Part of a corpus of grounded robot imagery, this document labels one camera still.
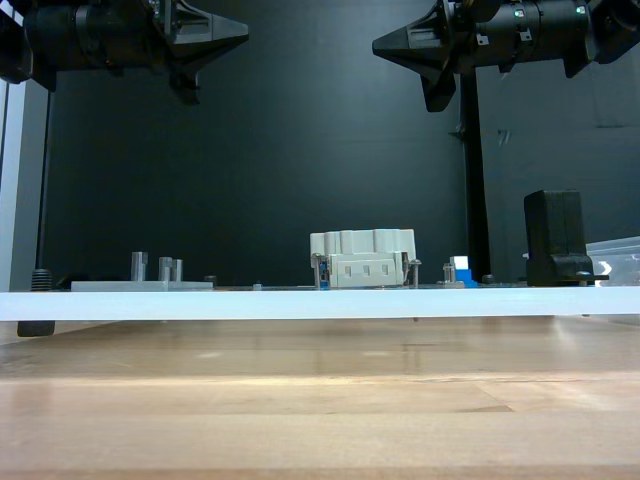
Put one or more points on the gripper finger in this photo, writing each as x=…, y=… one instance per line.
x=225, y=31
x=200, y=55
x=425, y=62
x=420, y=35

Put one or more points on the blue connector holder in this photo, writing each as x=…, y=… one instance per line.
x=324, y=280

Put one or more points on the white taskboard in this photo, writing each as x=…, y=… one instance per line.
x=320, y=305

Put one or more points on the black connector block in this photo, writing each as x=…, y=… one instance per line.
x=552, y=235

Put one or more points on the black wall post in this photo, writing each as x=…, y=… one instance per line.
x=472, y=175

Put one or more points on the black board foot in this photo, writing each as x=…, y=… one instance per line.
x=35, y=328

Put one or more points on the clear plastic tub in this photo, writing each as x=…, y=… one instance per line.
x=617, y=260

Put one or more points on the small blue white connector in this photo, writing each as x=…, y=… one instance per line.
x=462, y=277

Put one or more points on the beige HAN10E base socket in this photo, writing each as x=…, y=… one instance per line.
x=367, y=272

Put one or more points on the grey metal plate with posts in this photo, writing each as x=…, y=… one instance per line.
x=140, y=286

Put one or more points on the black knurled board standoff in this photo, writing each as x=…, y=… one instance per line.
x=41, y=280

